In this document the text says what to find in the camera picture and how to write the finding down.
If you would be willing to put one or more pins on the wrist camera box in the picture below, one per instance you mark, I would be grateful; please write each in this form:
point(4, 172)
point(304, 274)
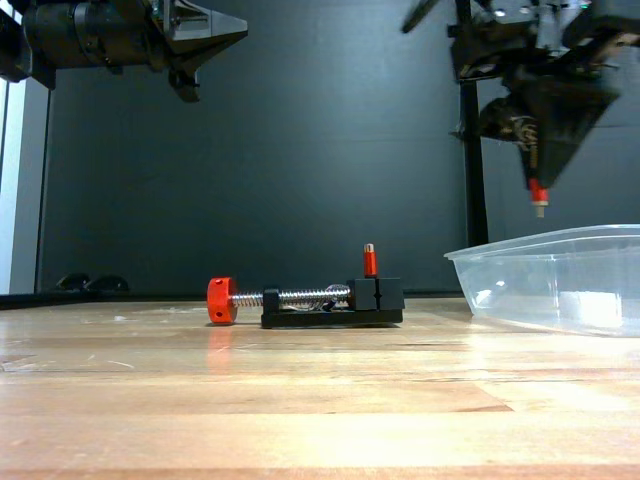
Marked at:
point(490, 55)

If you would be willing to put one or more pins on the black vise with red knob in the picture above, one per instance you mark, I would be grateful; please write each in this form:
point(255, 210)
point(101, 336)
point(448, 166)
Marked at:
point(375, 300)

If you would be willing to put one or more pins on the clear plastic tub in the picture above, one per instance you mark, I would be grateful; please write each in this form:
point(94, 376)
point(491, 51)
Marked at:
point(500, 280)

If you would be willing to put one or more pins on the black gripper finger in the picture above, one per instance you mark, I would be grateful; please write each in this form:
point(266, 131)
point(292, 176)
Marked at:
point(560, 115)
point(528, 165)
point(200, 52)
point(225, 24)

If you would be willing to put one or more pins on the black arched bracket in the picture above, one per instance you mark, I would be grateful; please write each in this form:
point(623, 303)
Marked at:
point(74, 282)
point(107, 285)

